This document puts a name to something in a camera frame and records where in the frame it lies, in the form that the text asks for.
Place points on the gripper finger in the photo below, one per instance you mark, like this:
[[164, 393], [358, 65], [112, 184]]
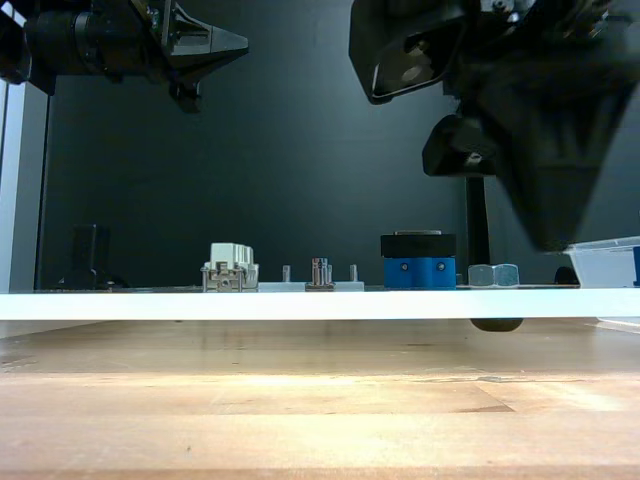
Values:
[[555, 175], [220, 37], [210, 62]]

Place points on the silver M12 hex nut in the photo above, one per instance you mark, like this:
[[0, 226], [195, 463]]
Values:
[[492, 276]]

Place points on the clear plastic tub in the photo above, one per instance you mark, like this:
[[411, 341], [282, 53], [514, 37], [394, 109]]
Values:
[[600, 260]]

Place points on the small blue connector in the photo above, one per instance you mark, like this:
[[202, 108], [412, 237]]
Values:
[[637, 270]]

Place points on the blue and black socket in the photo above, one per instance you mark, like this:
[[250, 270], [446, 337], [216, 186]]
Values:
[[419, 272]]

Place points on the grey connector housing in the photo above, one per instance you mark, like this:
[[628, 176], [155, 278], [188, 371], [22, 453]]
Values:
[[230, 265]]

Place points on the small metal pin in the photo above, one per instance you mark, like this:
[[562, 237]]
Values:
[[353, 273], [285, 273]]

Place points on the small metal connector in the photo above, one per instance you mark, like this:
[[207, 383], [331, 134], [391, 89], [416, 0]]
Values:
[[320, 275]]

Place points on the white board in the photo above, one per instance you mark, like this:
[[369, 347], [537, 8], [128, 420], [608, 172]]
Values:
[[300, 305]]

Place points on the black vertical post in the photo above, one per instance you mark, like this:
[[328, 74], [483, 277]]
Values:
[[477, 225]]

